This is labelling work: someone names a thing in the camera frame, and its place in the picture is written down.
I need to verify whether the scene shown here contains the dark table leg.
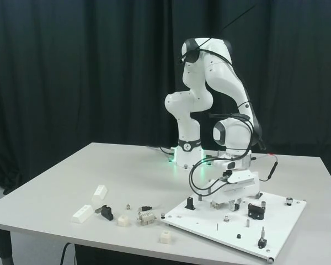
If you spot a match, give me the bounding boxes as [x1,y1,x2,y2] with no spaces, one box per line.
[0,226,12,265]

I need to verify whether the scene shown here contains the black looping cable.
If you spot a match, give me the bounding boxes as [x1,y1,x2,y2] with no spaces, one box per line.
[188,156,232,198]

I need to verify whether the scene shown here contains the white waterproof plug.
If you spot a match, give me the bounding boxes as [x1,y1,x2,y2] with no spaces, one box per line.
[137,211,153,226]

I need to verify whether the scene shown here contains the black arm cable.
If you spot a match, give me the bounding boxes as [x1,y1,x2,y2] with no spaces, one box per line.
[178,45,265,151]

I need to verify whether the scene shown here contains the white task board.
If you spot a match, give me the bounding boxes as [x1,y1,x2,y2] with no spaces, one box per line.
[160,182,307,262]

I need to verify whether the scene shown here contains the black overhead cable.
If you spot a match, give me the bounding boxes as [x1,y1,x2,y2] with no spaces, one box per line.
[178,3,257,65]

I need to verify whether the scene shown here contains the black D-SUB plug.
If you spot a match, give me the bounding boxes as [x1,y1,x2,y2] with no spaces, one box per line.
[93,204,114,221]

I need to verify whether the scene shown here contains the white long peg holder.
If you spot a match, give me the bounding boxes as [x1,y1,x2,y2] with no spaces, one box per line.
[91,184,108,203]
[70,204,94,224]

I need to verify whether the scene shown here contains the black curtain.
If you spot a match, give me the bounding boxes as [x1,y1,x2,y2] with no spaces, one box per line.
[0,0,331,195]

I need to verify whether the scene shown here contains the black floor cable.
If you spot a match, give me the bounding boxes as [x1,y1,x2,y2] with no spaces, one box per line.
[60,242,78,265]

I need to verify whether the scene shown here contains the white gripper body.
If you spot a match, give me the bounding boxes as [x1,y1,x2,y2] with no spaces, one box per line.
[206,174,260,208]

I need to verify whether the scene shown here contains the black USB plug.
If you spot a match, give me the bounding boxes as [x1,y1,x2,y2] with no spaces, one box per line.
[138,203,163,213]

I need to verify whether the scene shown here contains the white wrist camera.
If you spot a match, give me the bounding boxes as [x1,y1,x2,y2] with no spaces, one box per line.
[213,159,236,169]

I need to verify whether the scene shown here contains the black base cable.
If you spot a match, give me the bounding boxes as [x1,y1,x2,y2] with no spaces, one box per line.
[147,145,175,155]

